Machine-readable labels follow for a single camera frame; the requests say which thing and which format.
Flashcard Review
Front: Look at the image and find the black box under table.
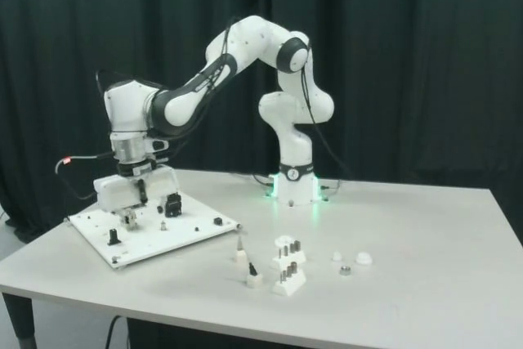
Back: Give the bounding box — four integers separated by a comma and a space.
126, 315, 295, 349

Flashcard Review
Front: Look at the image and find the white square peg holder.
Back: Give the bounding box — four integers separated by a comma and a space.
271, 250, 308, 271

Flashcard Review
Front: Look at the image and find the black curtain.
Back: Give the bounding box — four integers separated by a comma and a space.
0, 0, 523, 244

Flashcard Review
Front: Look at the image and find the black D-SUB plug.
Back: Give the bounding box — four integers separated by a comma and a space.
162, 192, 183, 220

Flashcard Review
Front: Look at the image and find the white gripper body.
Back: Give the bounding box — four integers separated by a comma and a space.
92, 164, 180, 213

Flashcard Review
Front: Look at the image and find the black base cable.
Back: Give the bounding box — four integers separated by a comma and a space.
251, 172, 279, 187
318, 183, 349, 204

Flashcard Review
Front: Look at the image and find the black floor cable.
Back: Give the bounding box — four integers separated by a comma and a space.
106, 315, 124, 349

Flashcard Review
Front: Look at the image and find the thin black rod on wire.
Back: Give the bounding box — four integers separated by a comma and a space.
55, 154, 148, 204

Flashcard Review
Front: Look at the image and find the white round peg holder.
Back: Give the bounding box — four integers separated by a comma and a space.
270, 273, 307, 298

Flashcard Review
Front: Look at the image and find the black table leg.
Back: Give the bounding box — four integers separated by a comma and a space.
1, 292, 38, 349

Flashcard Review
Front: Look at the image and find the white task board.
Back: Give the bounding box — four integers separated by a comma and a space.
65, 193, 244, 271

